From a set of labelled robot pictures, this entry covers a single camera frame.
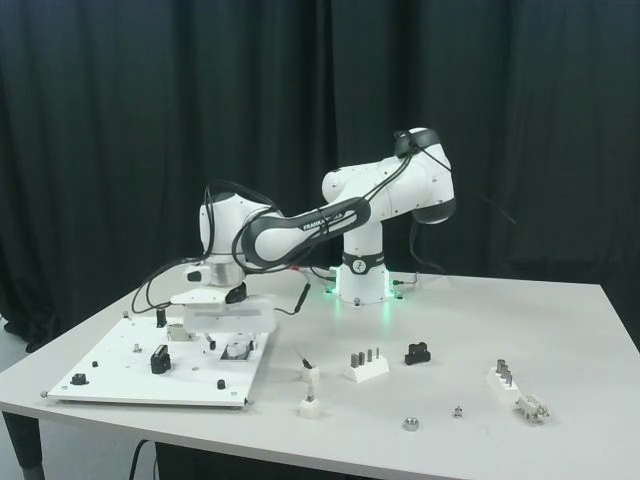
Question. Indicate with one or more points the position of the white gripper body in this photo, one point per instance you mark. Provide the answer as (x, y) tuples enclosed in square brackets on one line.
[(230, 322)]

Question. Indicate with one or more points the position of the white small gear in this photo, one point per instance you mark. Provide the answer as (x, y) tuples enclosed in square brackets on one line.
[(238, 353)]

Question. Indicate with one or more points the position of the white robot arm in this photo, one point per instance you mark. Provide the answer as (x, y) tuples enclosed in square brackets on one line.
[(360, 200)]

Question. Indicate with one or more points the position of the white medium gear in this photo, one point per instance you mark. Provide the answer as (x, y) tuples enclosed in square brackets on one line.
[(237, 344)]

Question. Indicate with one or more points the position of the black Ethernet plug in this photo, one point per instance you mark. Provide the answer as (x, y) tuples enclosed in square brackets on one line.
[(308, 364)]

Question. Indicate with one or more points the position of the thin black rod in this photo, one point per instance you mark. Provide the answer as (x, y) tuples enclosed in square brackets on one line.
[(302, 299)]

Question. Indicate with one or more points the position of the small white plug holder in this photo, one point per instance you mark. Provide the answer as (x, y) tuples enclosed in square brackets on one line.
[(308, 407), (311, 376)]

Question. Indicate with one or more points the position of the metal USB plug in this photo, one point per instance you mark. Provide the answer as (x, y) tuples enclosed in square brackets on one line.
[(310, 393)]

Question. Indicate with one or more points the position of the white task board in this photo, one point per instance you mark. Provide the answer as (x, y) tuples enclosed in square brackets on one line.
[(115, 375)]

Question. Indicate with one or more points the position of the white square peg holder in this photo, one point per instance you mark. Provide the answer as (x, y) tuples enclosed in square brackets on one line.
[(367, 372)]

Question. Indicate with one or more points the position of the black D-SUB plug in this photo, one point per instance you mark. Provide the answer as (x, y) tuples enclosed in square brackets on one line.
[(417, 354)]

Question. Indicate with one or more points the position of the metal BNC plug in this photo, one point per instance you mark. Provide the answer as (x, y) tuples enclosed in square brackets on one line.
[(410, 423)]

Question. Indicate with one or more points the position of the small metal bolt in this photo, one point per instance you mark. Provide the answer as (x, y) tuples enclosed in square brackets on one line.
[(456, 412)]

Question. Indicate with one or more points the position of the black table leg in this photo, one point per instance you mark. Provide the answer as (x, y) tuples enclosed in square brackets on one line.
[(22, 445)]

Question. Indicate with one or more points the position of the white round peg holder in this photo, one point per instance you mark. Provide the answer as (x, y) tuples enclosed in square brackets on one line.
[(500, 390)]

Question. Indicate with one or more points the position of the black curtain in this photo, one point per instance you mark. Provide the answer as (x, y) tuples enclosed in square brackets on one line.
[(100, 100)]

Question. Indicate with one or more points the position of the grey waterproof plug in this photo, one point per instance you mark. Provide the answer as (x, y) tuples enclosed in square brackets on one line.
[(532, 405)]

